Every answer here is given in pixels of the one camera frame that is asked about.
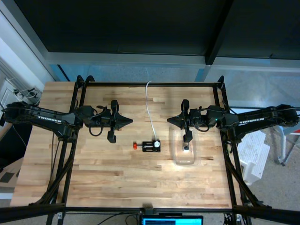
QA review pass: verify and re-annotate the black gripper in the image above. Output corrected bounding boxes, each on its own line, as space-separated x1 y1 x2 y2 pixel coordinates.
103 99 134 143
166 99 207 143

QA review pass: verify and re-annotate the white power strip with plugs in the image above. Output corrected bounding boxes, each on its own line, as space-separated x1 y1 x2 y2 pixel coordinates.
13 87 42 104

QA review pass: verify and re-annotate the clear plastic tub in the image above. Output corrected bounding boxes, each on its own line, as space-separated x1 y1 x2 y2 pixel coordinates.
169 129 200 168

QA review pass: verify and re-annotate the black clamp with red knob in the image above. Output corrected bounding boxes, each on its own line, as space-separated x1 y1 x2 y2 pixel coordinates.
133 140 162 153

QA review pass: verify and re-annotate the white foam block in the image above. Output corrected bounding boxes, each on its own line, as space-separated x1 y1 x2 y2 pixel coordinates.
238 130 270 186

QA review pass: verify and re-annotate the laptop screen with blue edge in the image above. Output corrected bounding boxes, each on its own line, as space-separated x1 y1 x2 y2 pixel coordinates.
140 215 204 225

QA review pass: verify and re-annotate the black equipment case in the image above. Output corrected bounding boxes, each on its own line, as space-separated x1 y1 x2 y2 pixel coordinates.
0 121 32 169

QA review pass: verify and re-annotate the cardboard box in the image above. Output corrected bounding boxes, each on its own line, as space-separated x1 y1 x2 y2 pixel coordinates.
0 157 24 188

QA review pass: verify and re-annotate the black flat pad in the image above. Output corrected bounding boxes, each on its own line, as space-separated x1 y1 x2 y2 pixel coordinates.
0 172 15 184

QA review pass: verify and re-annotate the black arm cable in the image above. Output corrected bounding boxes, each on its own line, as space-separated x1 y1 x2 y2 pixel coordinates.
88 125 104 137
190 105 210 133

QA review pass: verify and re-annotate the white power cable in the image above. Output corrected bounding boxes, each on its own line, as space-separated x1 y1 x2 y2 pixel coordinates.
145 81 158 141

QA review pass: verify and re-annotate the black metal frame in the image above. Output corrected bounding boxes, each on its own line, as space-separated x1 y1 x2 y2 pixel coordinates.
0 75 300 225

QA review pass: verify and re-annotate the grey metal chair frame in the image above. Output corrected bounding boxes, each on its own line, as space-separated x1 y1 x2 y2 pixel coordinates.
271 124 300 166

